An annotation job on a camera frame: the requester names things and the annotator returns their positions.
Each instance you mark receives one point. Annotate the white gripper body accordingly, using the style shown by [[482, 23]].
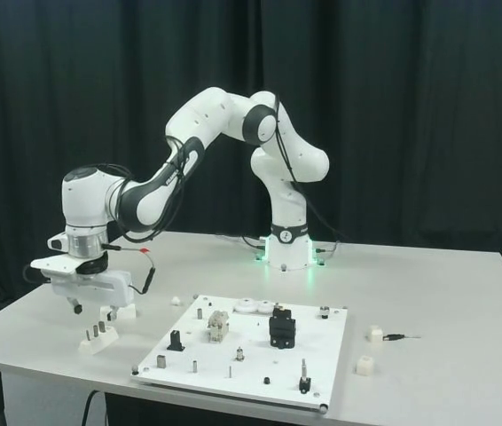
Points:
[[96, 288]]

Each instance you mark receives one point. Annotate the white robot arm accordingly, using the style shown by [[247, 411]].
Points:
[[286, 213]]

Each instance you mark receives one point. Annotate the white peg holder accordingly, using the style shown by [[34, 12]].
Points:
[[100, 344]]

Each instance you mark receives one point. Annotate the large metal square peg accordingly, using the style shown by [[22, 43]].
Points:
[[161, 360]]

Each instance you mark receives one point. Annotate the white plug holder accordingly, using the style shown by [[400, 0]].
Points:
[[127, 313]]

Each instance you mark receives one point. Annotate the thin black rod red tag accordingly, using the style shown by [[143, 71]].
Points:
[[111, 246]]

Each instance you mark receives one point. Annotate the flat white mounting plate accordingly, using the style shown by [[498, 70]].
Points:
[[53, 263]]

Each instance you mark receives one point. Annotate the white small gear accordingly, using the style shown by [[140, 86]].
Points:
[[175, 301]]

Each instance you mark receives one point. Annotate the pale Ethernet plug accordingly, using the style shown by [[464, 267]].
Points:
[[217, 326]]

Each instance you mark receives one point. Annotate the white large gear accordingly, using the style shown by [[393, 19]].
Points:
[[245, 307]]

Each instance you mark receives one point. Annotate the metal BNC plug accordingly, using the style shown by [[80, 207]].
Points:
[[239, 354]]

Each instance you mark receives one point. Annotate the white task board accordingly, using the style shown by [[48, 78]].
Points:
[[251, 355]]

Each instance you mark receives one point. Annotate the black D-SUB plug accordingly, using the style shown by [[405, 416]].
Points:
[[283, 328]]

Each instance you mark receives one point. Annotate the metal bolt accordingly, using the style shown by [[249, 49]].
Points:
[[304, 368]]

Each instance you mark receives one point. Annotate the black curtains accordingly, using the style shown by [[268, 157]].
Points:
[[56, 89]]

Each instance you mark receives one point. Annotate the metal waterproof plug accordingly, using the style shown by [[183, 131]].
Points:
[[323, 312]]

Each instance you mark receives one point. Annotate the white cube holder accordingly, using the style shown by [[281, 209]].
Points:
[[365, 365], [374, 334]]

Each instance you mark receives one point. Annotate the small white wrist camera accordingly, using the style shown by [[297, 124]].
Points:
[[57, 242]]

